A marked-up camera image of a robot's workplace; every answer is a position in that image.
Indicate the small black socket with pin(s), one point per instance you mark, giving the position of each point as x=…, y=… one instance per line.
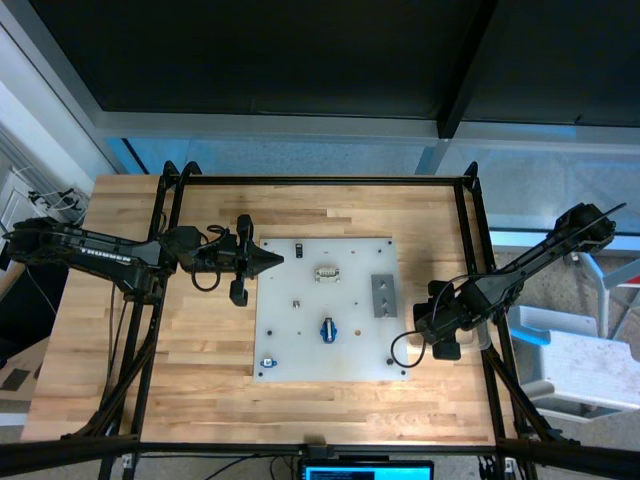
x=299, y=250

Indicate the D-sub connector blue mount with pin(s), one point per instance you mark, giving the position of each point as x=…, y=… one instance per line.
x=328, y=330

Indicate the white metal tube stand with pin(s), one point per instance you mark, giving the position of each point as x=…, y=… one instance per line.
x=605, y=300

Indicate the small blue mounted connector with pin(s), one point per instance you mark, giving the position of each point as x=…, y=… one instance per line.
x=267, y=362

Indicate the clear plastic tub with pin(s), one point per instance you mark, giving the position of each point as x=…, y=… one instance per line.
x=482, y=340

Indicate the grey block with holes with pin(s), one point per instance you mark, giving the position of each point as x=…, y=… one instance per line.
x=385, y=305

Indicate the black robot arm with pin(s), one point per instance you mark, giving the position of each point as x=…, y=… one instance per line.
x=530, y=255
x=100, y=252

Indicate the black low camera box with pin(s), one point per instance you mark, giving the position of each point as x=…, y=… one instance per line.
x=320, y=450

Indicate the black aluminium frame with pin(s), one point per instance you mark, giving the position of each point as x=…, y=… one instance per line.
x=320, y=180

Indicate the beige multi-pin connector housing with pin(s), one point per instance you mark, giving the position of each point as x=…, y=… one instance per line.
x=327, y=275

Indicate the brown cardboard sheet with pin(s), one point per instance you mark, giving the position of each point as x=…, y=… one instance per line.
x=25, y=370

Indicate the white taskboard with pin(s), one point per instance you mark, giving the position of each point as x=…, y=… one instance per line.
x=300, y=360

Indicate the white step stool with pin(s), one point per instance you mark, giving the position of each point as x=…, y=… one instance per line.
x=585, y=360

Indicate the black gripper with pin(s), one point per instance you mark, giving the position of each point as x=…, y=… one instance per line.
x=225, y=255
x=442, y=320

